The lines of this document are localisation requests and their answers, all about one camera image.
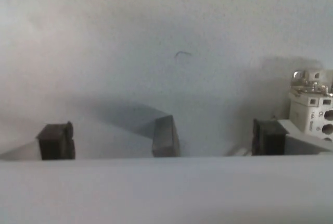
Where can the metal square peg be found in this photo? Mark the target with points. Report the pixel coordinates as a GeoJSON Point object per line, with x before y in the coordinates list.
{"type": "Point", "coordinates": [166, 136]}

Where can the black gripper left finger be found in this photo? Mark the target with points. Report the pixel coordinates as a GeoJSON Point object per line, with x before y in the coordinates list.
{"type": "Point", "coordinates": [56, 143]}

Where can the beige waterproof plug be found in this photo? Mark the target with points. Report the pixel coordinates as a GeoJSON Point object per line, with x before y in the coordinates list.
{"type": "Point", "coordinates": [312, 109]}

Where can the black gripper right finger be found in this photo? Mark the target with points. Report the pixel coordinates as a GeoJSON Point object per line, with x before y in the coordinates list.
{"type": "Point", "coordinates": [269, 140]}

